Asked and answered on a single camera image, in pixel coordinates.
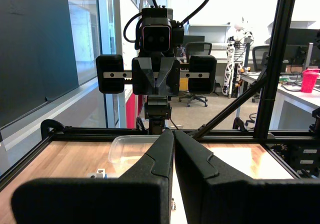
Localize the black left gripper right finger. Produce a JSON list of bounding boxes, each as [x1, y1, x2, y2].
[[174, 130, 320, 224]]

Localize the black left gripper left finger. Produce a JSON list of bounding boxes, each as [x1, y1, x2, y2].
[[10, 129, 175, 224]]

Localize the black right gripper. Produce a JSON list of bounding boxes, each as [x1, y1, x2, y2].
[[96, 54, 218, 96]]

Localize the yellow cabinet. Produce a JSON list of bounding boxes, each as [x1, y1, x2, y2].
[[178, 63, 190, 92]]

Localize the red partition panel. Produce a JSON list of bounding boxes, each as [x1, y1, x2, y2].
[[125, 85, 145, 122]]

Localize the clear plastic tub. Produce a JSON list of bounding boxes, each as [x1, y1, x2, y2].
[[107, 135, 162, 172]]

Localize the black desk monitor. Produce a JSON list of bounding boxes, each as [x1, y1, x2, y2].
[[283, 28, 320, 68], [184, 35, 206, 47]]

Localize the white humanoid robot figure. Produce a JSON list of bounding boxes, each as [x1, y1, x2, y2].
[[221, 16, 254, 99]]

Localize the white partition board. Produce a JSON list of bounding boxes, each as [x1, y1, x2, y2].
[[119, 0, 141, 102]]

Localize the white desk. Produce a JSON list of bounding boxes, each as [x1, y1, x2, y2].
[[239, 71, 320, 132]]

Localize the red bin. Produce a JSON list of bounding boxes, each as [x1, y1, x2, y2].
[[300, 68, 320, 94]]

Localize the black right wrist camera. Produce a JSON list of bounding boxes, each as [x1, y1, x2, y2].
[[138, 7, 174, 53]]

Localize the short black right gripper cable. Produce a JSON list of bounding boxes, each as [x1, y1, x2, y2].
[[123, 12, 143, 44]]

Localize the white wall shelf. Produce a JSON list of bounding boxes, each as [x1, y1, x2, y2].
[[186, 22, 233, 44]]

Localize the long black right gripper cable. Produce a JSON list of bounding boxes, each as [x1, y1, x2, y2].
[[151, 0, 215, 26]]

